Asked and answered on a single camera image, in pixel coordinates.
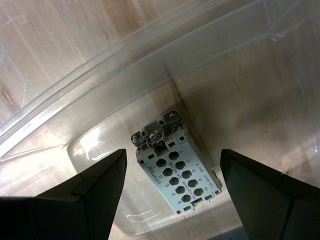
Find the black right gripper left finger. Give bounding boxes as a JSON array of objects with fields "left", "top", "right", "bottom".
[{"left": 0, "top": 148, "right": 129, "bottom": 240}]

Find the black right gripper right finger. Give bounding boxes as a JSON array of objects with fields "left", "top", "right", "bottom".
[{"left": 220, "top": 148, "right": 320, "bottom": 240}]

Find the beige HAN10-E connector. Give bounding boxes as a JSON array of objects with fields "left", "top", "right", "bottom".
[{"left": 130, "top": 110, "right": 224, "bottom": 216}]

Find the clear plastic tub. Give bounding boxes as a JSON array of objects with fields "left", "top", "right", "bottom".
[{"left": 0, "top": 0, "right": 320, "bottom": 240}]

